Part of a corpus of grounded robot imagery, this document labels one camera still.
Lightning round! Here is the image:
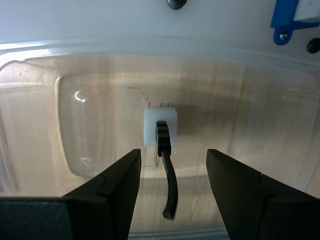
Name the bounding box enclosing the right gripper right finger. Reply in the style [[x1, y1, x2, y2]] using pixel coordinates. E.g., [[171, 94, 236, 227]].
[[205, 148, 320, 240]]

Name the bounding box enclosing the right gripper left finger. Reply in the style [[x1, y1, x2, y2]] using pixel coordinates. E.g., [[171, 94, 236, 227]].
[[0, 148, 142, 240]]

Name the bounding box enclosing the black USB connector with cable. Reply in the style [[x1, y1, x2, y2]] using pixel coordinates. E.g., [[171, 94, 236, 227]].
[[155, 120, 179, 221]]

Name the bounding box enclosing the white taskboard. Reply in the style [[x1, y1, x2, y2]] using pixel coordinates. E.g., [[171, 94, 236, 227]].
[[0, 0, 320, 55]]

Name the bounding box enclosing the clear plastic tub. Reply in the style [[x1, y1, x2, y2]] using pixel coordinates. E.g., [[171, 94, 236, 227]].
[[0, 36, 320, 240]]

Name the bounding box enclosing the white foam block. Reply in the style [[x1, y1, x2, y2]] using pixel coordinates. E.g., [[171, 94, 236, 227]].
[[144, 107, 179, 147]]

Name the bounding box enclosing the black board screw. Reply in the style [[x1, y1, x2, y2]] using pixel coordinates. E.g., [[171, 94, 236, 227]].
[[306, 37, 320, 54], [166, 0, 187, 10]]

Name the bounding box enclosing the small blue clamp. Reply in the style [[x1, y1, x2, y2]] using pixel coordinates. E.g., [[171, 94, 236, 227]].
[[270, 0, 320, 46]]

